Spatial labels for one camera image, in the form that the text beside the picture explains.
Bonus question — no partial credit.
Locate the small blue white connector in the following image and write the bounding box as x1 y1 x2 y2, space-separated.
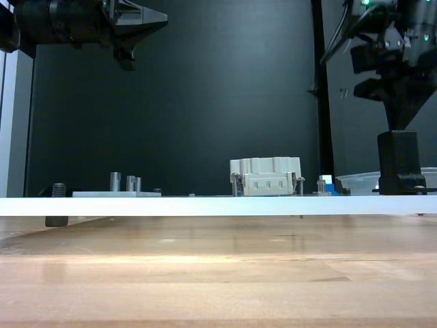
323 174 338 197

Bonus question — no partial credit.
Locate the black board screw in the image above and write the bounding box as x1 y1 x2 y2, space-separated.
44 182 68 228

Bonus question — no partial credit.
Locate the white taskboard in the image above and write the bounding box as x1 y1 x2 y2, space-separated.
0 193 437 218

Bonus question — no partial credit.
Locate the clear plastic tub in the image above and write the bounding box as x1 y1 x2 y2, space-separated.
335 166 437 193

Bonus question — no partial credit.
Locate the black USB socket mount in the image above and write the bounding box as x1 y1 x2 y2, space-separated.
376 131 427 196

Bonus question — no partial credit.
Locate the beige multi-pin connector housing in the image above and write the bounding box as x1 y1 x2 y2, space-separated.
229 156 306 197

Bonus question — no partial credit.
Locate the black wall pillar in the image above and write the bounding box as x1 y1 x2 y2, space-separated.
309 0 337 180

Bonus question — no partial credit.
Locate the grey metal peg plate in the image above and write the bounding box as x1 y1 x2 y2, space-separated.
72 172 162 199

